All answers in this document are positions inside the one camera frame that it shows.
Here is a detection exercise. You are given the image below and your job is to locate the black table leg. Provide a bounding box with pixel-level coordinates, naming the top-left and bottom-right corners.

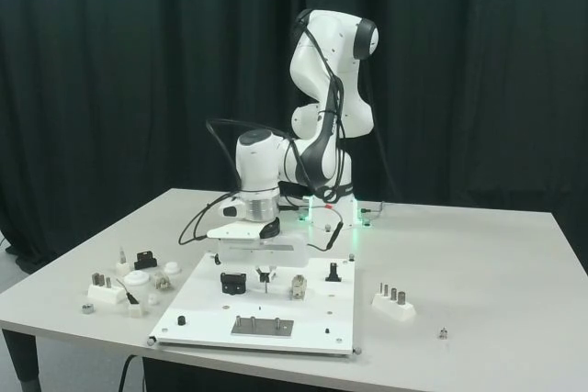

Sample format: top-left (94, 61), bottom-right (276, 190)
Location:
top-left (2, 330), bottom-right (38, 392)

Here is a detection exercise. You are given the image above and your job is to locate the black looping cable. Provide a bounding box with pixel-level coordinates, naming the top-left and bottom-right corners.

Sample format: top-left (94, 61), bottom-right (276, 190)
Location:
top-left (177, 118), bottom-right (247, 246)

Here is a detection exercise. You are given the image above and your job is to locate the white task board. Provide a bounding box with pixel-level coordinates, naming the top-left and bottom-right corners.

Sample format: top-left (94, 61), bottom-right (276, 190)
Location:
top-left (146, 252), bottom-right (364, 359)

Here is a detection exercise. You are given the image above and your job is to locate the black Ethernet plug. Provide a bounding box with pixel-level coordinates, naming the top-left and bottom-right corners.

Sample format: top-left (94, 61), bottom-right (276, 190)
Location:
top-left (115, 278), bottom-right (141, 308)

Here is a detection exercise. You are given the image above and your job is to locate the white round peg holder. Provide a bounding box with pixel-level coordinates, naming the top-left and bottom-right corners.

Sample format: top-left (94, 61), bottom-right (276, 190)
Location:
top-left (370, 293), bottom-right (417, 322)

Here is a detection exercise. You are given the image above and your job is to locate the black curtain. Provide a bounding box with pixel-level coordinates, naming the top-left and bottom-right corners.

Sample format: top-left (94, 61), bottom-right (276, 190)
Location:
top-left (0, 0), bottom-right (588, 269)

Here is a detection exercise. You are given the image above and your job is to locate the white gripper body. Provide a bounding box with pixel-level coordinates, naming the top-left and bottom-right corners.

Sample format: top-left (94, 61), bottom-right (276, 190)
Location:
top-left (215, 233), bottom-right (308, 270)

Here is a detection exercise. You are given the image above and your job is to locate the black floor cable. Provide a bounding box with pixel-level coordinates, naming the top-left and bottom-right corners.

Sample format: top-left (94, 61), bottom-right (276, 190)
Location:
top-left (119, 353), bottom-right (139, 392)

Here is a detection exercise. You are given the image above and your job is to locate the white large gear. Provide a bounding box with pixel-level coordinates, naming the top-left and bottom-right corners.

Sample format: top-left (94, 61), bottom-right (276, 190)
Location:
top-left (124, 271), bottom-right (151, 290)

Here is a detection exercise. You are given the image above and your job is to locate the black D-SUB plug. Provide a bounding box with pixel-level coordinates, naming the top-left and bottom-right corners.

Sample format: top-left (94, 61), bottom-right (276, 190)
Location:
top-left (133, 251), bottom-right (160, 272)

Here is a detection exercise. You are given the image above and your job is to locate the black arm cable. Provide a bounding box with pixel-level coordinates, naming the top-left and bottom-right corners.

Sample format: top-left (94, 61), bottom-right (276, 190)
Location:
top-left (282, 15), bottom-right (348, 200)

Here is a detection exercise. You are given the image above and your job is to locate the white square peg holder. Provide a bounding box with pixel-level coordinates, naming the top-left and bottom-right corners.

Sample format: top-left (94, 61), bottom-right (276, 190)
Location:
top-left (86, 285), bottom-right (128, 307)

